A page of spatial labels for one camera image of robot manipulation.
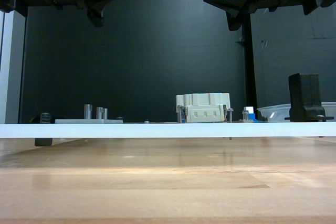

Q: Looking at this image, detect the grey metal plate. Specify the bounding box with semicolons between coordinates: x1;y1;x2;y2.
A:
54;119;124;124

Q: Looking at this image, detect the beige connector base housing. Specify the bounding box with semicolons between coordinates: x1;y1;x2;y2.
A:
184;104;224;124

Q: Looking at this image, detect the white task board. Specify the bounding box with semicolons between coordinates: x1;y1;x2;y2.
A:
0;123;336;138

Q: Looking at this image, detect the black aluminium frame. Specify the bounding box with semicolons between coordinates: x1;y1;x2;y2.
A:
236;11;258;124

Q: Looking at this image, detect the clear plastic tub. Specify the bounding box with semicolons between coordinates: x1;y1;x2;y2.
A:
257;102;336;123

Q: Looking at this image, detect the tall silver metal bar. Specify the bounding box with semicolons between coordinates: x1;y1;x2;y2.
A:
83;104;93;120

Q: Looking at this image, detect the black USB socket mount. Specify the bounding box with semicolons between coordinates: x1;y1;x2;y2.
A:
285;73;334;123

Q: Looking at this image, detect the black threaded foot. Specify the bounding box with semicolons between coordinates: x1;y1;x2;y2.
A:
34;112;53;147

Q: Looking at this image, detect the beige connector insert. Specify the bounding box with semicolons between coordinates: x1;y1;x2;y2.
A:
175;92;232;107

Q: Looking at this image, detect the blue white connector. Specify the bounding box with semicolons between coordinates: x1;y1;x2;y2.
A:
244;106;256;123

